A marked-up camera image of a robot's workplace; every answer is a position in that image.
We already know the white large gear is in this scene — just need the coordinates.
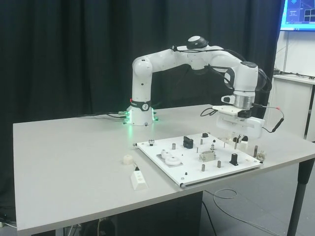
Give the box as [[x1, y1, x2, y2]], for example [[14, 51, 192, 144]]
[[164, 156, 182, 168]]

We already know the thin grey hanging cable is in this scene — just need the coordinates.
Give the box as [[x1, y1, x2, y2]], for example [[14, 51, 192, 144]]
[[212, 188, 300, 222]]

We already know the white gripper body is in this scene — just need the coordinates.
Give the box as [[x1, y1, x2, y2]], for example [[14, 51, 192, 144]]
[[215, 113, 265, 139]]

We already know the white peg holder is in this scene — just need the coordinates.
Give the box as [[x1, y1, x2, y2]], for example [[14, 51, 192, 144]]
[[254, 149, 268, 161]]

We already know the white holder with holes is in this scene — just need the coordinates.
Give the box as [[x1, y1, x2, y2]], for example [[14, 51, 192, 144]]
[[130, 170, 149, 191]]

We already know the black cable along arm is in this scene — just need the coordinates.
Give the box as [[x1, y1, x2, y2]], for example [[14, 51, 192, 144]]
[[171, 44, 273, 94]]

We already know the white cabinet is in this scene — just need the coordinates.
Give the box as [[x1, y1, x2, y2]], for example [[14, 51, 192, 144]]
[[266, 73, 315, 144]]

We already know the black curtain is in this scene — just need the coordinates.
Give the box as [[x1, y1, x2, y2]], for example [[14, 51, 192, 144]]
[[0, 0, 286, 223]]

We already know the black USB plug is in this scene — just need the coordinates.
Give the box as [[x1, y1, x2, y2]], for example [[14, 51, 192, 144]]
[[229, 152, 240, 166]]

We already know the black D-SUB plug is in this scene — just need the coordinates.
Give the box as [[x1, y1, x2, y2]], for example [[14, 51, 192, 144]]
[[183, 136, 195, 149]]

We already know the black table leg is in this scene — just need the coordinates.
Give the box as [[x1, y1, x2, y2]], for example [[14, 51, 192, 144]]
[[287, 169, 311, 236]]

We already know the white task board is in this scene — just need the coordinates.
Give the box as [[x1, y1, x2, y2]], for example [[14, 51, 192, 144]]
[[135, 134, 263, 190]]

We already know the black cable on table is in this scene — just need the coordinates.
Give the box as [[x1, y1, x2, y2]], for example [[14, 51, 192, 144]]
[[82, 111, 129, 120]]

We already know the white small gear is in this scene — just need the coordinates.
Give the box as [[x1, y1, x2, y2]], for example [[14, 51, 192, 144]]
[[120, 154, 135, 167]]

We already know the blue screen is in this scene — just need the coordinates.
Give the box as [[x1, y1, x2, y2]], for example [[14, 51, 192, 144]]
[[280, 0, 315, 32]]

